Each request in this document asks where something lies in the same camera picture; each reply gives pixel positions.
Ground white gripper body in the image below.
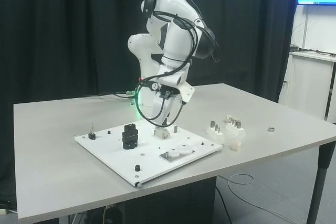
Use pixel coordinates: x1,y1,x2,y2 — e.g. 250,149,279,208
151,93,184,128

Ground black rod with red tag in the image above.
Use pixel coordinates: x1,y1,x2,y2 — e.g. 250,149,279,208
137,77,160,90

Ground black D-SUB plug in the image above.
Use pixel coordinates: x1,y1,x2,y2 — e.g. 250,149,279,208
121,123,139,151

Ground white large gear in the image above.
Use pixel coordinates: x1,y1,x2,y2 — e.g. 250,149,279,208
177,144,193,156

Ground white task board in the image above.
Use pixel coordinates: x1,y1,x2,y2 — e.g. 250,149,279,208
74,124,224,188

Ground small white holder block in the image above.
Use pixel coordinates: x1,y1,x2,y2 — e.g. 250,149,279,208
229,140,243,152

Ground black box under table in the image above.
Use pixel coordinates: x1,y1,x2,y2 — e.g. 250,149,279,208
114,176,217,224

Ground white cabinet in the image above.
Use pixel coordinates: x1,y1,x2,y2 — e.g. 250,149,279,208
278,49,336,124

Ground black table leg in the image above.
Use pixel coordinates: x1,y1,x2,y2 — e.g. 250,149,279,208
306,140,334,224

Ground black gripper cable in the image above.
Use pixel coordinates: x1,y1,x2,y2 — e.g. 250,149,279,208
134,60,192,128

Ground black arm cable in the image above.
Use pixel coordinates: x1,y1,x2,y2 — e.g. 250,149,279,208
145,0,222,63

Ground grey floor cable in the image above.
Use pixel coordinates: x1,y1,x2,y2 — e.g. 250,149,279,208
216,173,256,224

